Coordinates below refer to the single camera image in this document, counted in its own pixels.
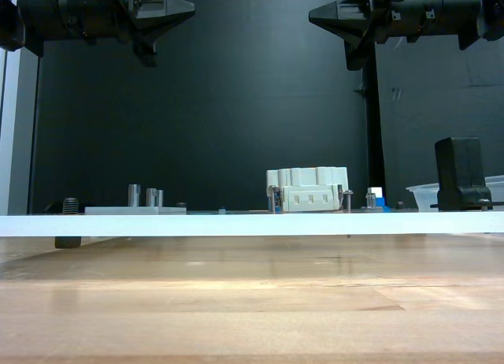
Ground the white taskboard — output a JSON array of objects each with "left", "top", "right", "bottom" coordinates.
[{"left": 0, "top": 212, "right": 504, "bottom": 238}]

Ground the small blue white clamp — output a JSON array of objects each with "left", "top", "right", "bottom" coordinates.
[{"left": 365, "top": 187, "right": 387, "bottom": 213}]

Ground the clear plastic tub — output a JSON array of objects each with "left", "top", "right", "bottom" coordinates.
[{"left": 405, "top": 174, "right": 504, "bottom": 214}]

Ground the black connector socket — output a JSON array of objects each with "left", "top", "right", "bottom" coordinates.
[{"left": 430, "top": 136, "right": 494, "bottom": 212}]

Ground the grey metal plate with pegs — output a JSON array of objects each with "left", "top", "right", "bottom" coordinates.
[{"left": 84, "top": 184, "right": 187, "bottom": 215}]

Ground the black window post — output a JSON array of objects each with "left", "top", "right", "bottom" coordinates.
[{"left": 364, "top": 44, "right": 387, "bottom": 210}]

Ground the grey window frame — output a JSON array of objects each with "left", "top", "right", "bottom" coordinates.
[{"left": 0, "top": 44, "right": 40, "bottom": 216}]

